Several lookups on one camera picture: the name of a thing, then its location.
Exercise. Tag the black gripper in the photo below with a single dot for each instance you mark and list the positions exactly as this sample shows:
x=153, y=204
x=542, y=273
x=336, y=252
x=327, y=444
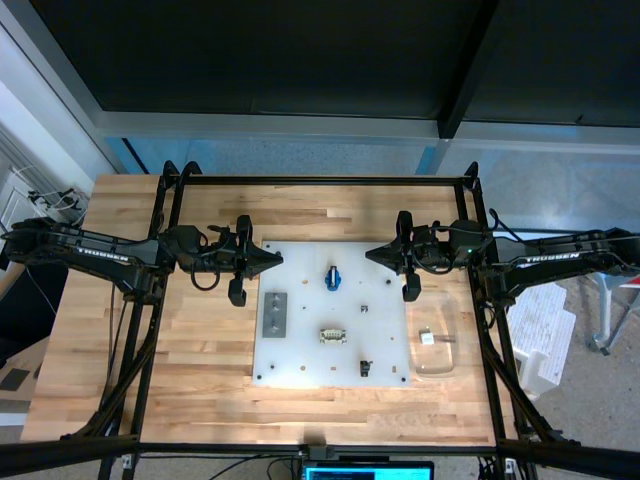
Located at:
x=225, y=257
x=425, y=255

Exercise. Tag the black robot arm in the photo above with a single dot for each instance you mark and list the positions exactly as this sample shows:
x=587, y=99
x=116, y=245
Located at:
x=102, y=252
x=552, y=257

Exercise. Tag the small white connector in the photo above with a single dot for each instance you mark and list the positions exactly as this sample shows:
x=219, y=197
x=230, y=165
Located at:
x=427, y=337

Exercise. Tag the beige multi-pin connector housing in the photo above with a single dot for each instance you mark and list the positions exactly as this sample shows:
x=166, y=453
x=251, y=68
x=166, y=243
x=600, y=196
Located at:
x=334, y=336

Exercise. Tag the black USB socket housing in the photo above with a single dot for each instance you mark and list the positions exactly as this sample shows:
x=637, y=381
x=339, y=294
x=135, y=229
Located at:
x=365, y=374

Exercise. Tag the grey metal plate with pegs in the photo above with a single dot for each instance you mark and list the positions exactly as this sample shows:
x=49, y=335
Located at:
x=280, y=320

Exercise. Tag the white task board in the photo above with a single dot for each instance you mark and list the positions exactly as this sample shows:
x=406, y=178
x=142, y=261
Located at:
x=310, y=350

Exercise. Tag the clear plastic tub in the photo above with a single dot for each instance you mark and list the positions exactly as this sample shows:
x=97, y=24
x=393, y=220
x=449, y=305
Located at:
x=442, y=360

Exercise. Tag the white foam packing block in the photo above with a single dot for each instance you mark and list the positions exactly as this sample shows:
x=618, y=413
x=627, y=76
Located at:
x=542, y=325

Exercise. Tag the screen with blue edge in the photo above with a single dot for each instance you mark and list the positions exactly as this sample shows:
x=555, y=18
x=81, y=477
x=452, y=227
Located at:
x=367, y=472

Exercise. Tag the grey metal stand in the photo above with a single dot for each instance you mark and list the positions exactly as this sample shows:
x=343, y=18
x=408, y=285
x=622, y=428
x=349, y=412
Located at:
x=606, y=310

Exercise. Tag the brown cardboard box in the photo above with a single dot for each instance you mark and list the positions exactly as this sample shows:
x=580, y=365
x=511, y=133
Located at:
x=30, y=360

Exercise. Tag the blue connector mount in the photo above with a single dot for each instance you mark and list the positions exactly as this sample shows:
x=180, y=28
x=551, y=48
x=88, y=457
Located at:
x=332, y=285

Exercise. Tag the black table-level camera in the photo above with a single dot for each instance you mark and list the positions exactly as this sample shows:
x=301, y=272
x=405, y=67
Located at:
x=317, y=452

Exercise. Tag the black wall post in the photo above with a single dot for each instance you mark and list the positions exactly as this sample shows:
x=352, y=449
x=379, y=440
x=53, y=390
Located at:
x=467, y=65

